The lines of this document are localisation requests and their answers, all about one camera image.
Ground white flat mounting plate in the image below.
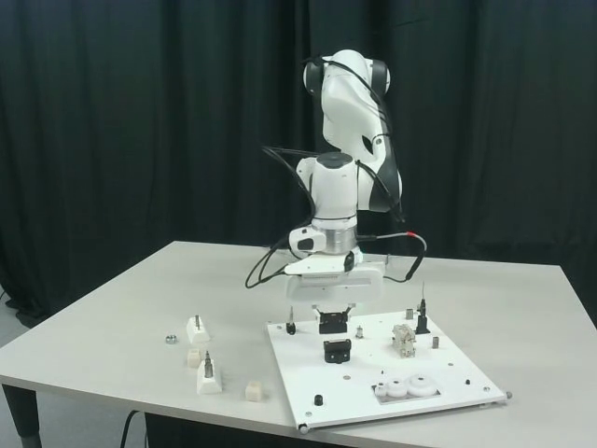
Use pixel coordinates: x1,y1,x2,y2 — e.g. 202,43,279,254
285,254,361,277

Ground black table leg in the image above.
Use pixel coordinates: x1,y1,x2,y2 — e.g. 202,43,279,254
2,385,38,448

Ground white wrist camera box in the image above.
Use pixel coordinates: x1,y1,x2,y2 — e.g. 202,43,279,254
287,227,326,257

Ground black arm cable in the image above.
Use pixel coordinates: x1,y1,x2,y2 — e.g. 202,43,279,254
300,54,408,223

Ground white task board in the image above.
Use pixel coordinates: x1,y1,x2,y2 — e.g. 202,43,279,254
264,310,514,433

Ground black camera cable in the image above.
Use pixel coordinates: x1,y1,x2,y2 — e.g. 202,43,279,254
245,145,327,288

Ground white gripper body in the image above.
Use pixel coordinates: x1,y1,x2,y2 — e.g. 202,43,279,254
285,259,387,303

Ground black cable under table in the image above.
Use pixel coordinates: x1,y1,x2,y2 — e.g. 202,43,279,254
121,409,146,448

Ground thin black rod on wire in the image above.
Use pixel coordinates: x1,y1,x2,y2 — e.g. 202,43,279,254
356,228,426,284

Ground white square peg holder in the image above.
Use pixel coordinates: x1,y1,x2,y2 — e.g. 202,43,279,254
186,315,210,345

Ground white round peg holder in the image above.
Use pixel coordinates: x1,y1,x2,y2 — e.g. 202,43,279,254
196,358,225,396

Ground white large gear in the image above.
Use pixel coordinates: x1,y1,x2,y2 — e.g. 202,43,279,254
406,373,438,399

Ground black curtain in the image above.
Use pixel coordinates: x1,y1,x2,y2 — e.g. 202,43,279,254
0,0,597,323

